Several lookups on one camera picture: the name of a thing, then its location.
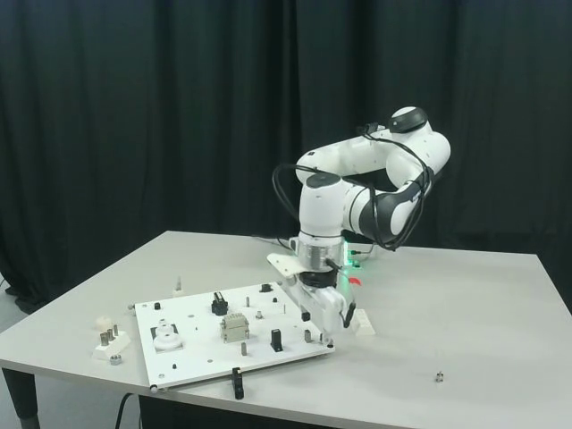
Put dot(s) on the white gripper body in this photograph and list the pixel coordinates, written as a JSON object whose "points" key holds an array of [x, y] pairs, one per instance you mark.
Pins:
{"points": [[322, 308]]}

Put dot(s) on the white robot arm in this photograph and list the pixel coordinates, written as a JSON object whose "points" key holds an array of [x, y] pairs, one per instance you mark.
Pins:
{"points": [[322, 205]]}

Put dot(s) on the thin black rod, red tag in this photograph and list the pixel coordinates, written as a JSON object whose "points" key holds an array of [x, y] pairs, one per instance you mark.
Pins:
{"points": [[349, 314]]}

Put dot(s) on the black USB plug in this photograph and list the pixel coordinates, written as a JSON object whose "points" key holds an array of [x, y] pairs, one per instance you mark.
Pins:
{"points": [[277, 340]]}

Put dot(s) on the white rectangular holder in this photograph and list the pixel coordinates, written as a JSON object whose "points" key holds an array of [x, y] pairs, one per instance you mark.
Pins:
{"points": [[364, 324]]}

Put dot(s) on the metal BNC plug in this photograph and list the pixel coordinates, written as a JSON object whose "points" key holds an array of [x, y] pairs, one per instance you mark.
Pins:
{"points": [[258, 315]]}

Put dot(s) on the black waterproof plug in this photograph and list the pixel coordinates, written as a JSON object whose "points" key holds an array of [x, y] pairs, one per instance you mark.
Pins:
{"points": [[266, 287]]}

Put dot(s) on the beige rectangular connector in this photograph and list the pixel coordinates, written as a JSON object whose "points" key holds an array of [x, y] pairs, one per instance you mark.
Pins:
{"points": [[233, 333]]}

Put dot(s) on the black D-SUB plug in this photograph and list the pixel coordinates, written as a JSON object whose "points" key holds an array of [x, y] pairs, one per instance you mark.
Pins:
{"points": [[219, 305]]}

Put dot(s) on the black Ethernet plug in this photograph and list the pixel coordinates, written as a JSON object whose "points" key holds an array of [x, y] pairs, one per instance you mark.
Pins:
{"points": [[237, 379]]}

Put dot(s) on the white task board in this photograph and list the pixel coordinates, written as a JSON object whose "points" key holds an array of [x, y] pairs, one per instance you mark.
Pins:
{"points": [[201, 357]]}

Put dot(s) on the dark table underframe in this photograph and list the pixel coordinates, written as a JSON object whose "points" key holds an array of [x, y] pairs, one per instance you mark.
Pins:
{"points": [[223, 415]]}

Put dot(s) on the white large gear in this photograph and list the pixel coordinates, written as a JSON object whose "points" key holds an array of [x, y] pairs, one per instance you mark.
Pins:
{"points": [[169, 344]]}

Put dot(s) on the white medium gear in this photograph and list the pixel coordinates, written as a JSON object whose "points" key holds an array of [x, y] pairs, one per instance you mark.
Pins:
{"points": [[164, 330]]}

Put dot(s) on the metal hex nut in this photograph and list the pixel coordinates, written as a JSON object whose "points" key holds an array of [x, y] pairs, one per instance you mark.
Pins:
{"points": [[116, 359]]}

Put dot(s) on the white peg holder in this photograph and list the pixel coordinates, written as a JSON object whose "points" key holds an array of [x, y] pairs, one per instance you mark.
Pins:
{"points": [[111, 350]]}

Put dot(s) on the white small gear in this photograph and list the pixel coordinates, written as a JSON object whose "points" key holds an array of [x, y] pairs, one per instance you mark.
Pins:
{"points": [[103, 322]]}

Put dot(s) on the black curtain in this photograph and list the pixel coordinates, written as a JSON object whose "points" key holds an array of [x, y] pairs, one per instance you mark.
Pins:
{"points": [[134, 111]]}

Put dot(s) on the dark table leg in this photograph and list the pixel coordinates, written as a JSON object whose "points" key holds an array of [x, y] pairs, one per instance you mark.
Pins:
{"points": [[22, 397]]}

